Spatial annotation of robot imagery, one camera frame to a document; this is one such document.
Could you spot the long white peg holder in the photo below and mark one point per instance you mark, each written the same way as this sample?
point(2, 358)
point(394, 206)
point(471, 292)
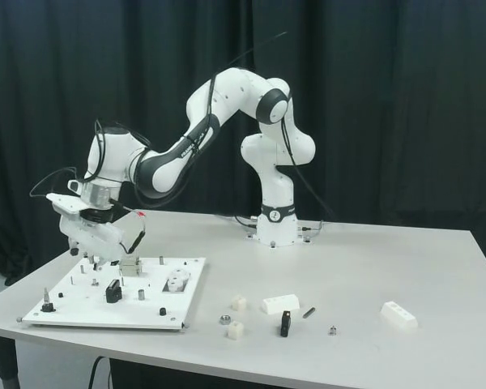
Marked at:
point(399, 315)
point(280, 304)

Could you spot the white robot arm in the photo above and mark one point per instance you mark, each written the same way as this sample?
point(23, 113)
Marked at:
point(275, 194)

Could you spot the white small gear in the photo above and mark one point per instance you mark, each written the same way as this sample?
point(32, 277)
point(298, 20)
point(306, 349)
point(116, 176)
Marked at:
point(174, 284)

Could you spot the thin black rod red tag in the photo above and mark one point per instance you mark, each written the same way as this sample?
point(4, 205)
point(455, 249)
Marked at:
point(137, 239)

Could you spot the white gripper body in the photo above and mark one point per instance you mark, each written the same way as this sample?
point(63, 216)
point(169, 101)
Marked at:
point(93, 239)

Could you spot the dark metal peg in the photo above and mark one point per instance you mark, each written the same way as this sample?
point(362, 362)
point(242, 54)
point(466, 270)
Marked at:
point(308, 313)

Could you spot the white task board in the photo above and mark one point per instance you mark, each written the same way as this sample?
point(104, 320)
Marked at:
point(105, 312)

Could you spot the small white holder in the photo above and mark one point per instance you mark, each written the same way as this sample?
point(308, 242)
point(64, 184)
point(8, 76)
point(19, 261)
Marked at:
point(239, 302)
point(235, 330)

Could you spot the flat white mounting plate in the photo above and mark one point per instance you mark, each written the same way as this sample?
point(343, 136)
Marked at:
point(65, 201)

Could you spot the black D-SUB plug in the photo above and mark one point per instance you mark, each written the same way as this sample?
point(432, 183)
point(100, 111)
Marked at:
point(113, 292)

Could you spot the small white wrist camera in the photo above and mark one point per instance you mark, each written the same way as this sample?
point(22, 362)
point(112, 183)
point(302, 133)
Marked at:
point(75, 185)

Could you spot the metal BNC plug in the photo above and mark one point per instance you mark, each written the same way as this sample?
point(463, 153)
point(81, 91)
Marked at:
point(46, 296)

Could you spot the black curtain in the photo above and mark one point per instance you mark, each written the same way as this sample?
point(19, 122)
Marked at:
point(389, 81)

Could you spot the dark table leg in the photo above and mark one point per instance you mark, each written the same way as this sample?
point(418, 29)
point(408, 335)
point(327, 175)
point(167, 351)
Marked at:
point(0, 360)

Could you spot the black USB plug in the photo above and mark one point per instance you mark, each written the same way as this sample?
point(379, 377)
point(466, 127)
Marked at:
point(284, 324)

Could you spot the white medium gear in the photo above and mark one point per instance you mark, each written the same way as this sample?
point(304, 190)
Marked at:
point(181, 274)

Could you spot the metal bolt nut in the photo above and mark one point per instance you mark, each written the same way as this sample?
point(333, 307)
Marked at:
point(225, 319)

